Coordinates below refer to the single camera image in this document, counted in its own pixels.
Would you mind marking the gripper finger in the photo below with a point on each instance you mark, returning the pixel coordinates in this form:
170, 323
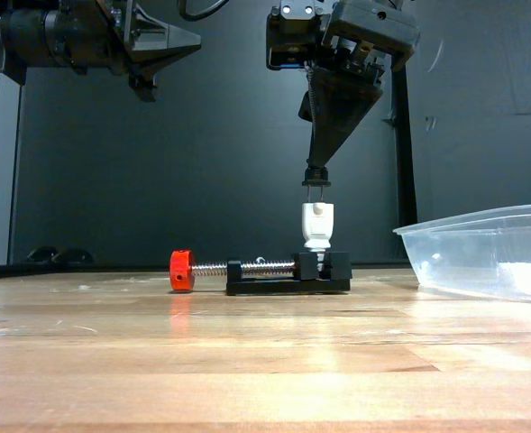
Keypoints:
337, 117
305, 108
157, 34
161, 56

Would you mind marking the white receptacle socket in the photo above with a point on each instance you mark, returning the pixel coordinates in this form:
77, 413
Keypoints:
317, 225

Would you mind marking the black vise clamp red knob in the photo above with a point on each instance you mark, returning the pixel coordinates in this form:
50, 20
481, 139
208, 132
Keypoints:
287, 286

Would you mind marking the clear plastic tub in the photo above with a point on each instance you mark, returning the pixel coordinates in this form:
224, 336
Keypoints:
472, 252

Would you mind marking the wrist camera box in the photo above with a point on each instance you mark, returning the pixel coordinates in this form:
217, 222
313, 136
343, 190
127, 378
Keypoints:
292, 40

